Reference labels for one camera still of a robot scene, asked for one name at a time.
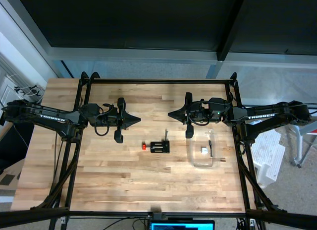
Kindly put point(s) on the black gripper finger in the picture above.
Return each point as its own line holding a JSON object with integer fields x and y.
{"x": 179, "y": 118}
{"x": 130, "y": 117}
{"x": 129, "y": 123}
{"x": 179, "y": 112}

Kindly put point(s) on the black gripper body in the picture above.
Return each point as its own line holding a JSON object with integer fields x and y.
{"x": 120, "y": 138}
{"x": 189, "y": 132}

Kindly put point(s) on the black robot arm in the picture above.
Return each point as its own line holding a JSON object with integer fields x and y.
{"x": 54, "y": 116}
{"x": 260, "y": 116}

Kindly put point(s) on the thin grey socket piece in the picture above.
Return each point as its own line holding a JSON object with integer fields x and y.
{"x": 166, "y": 135}

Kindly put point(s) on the small white part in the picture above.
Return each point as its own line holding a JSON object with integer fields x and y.
{"x": 204, "y": 150}

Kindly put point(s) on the clear plastic tub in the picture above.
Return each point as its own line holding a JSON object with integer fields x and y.
{"x": 198, "y": 158}

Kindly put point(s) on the black clamp with orange knob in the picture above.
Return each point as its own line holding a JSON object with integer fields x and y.
{"x": 159, "y": 147}

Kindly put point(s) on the laptop screen with blue edge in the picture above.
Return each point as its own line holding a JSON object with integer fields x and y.
{"x": 180, "y": 226}

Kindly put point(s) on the dark window pane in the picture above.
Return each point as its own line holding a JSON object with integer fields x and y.
{"x": 123, "y": 17}
{"x": 277, "y": 21}

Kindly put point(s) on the grey metal stand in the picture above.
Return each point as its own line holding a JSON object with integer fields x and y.
{"x": 300, "y": 145}

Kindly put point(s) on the flat cardboard box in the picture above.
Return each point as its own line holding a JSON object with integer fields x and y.
{"x": 12, "y": 170}

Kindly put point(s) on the black metal frame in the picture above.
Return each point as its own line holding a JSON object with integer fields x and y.
{"x": 158, "y": 81}

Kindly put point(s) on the small black camera box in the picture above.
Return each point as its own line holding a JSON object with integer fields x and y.
{"x": 156, "y": 215}

